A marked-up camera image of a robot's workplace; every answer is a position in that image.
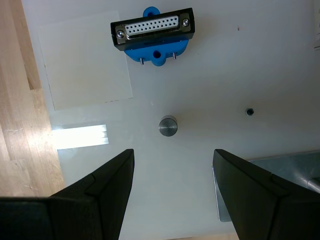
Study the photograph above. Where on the white taskboard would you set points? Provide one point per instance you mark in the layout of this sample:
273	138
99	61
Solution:
212	75

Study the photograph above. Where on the black D-sub connector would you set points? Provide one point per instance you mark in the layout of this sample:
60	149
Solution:
152	28

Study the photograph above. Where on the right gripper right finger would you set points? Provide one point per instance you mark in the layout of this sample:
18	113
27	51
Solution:
262	212

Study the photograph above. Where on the steel cylinder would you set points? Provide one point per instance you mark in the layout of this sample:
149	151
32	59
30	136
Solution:
168	127

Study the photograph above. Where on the grey metal peg plate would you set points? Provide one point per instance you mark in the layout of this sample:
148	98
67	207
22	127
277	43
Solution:
287	165

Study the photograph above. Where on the cream rectangular sheet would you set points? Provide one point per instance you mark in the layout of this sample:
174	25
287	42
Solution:
82	62

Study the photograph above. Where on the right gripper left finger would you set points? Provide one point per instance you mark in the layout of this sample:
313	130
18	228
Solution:
87	212

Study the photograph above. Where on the small black board screw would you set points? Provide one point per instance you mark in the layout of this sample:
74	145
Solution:
250	111

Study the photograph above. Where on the blue connector mount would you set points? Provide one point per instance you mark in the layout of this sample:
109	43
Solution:
140	53

